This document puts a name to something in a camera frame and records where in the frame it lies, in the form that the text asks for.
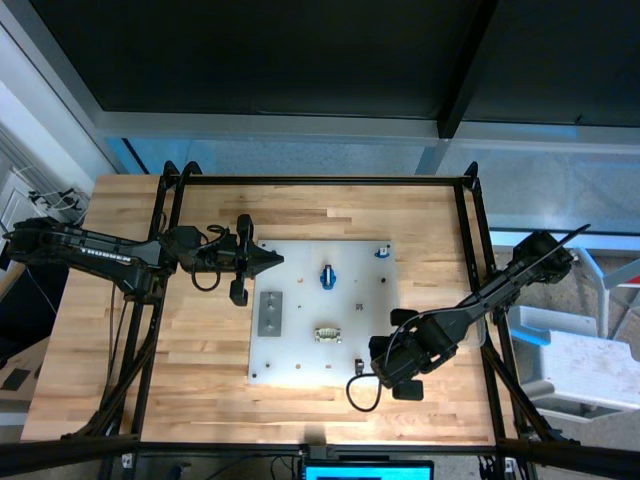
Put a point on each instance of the blue bar clamp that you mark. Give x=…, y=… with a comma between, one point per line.
x=321, y=280

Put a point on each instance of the white step stool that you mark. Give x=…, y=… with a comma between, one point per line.
x=585, y=360

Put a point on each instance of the white metal chair frame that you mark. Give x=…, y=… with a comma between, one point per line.
x=602, y=300

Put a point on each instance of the black upright post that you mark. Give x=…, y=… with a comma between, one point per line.
x=465, y=75

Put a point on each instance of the white taskboard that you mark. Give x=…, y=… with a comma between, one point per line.
x=310, y=320

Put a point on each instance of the small blue connector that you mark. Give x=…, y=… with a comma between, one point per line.
x=382, y=253

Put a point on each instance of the black table frame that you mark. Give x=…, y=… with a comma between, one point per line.
x=320, y=179

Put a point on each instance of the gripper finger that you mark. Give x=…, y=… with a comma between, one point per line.
x=267, y=263
x=267, y=255

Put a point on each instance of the screen with blue edge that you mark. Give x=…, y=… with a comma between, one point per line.
x=365, y=472

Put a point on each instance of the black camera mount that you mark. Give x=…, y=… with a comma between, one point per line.
x=317, y=451

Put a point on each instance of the grey metal bar plate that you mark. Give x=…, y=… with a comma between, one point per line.
x=262, y=315

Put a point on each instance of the brown cardboard box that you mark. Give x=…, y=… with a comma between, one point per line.
x=20, y=360

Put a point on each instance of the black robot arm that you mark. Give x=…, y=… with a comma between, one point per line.
x=100, y=252
x=500, y=290

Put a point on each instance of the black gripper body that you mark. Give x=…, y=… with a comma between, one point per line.
x=400, y=367
x=244, y=260

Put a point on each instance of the clear plastic tub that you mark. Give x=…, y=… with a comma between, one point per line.
x=440, y=297

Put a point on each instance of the black socket block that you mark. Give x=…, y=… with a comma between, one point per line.
x=359, y=367

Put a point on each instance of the silver bar in clamp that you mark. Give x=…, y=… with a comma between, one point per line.
x=327, y=275

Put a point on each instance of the beige connector housing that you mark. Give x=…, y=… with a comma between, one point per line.
x=328, y=334

